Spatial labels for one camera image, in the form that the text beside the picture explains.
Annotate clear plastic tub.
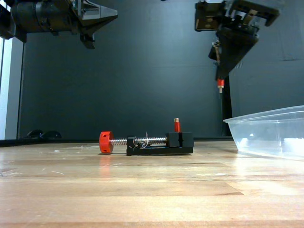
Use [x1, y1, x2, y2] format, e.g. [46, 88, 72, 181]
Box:
[223, 105, 304, 162]

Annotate red RCA plug with spring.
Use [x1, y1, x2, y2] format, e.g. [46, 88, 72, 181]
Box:
[212, 40, 226, 101]

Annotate black aluminium frame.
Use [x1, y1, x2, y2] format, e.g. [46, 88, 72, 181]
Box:
[0, 137, 238, 147]

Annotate black curved frame bracket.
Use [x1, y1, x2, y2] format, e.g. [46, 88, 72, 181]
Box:
[26, 129, 44, 139]
[42, 130, 63, 139]

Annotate tangled thin silver wire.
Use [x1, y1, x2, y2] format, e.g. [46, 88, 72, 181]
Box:
[132, 131, 153, 151]

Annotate white foam pad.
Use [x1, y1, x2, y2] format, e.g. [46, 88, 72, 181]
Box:
[282, 137, 304, 156]

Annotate black wall pillar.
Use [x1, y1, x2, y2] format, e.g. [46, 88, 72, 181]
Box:
[220, 71, 233, 138]

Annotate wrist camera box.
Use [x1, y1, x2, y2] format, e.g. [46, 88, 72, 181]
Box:
[194, 1, 225, 32]

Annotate black vise with red knob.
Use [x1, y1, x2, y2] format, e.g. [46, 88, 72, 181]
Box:
[98, 130, 195, 157]

